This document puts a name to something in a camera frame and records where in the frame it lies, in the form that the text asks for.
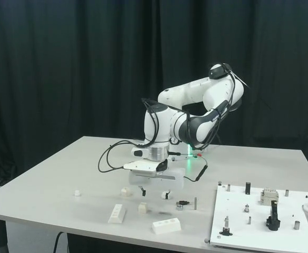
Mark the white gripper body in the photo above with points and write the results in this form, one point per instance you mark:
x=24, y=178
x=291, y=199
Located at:
x=169, y=179

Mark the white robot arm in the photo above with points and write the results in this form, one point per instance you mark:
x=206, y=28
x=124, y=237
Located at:
x=193, y=91

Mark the metal standing peg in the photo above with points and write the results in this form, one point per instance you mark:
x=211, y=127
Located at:
x=195, y=203

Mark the white holder with square holes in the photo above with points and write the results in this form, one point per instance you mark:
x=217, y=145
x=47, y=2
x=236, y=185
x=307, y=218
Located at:
x=116, y=214

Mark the small metal peg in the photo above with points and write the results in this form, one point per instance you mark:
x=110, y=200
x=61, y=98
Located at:
x=249, y=220

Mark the thick metal round peg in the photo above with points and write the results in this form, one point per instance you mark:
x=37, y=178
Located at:
x=297, y=225

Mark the white medium gear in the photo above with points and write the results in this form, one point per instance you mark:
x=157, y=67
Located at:
x=163, y=195

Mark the white cube holder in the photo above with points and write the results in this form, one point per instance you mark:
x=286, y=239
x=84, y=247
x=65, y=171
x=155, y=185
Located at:
x=142, y=207
x=126, y=192

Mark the black small plug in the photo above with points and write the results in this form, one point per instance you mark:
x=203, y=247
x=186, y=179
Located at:
x=182, y=202

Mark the flat white wrist plate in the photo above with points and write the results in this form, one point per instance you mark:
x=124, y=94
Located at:
x=140, y=166

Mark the white holder with round holes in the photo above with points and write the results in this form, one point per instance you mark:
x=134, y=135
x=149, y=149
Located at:
x=166, y=226

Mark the white small gear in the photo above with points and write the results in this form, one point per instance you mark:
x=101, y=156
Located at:
x=77, y=193

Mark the metal BNC plug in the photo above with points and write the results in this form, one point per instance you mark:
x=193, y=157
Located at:
x=247, y=207

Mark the white task board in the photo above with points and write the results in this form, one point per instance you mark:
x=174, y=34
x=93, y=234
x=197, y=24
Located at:
x=259, y=226

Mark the black D-SUB plug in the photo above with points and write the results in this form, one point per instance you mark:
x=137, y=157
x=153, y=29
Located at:
x=273, y=220

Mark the black curtain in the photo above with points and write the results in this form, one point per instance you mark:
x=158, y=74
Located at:
x=64, y=66

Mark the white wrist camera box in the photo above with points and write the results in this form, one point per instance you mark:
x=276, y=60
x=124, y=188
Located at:
x=138, y=153

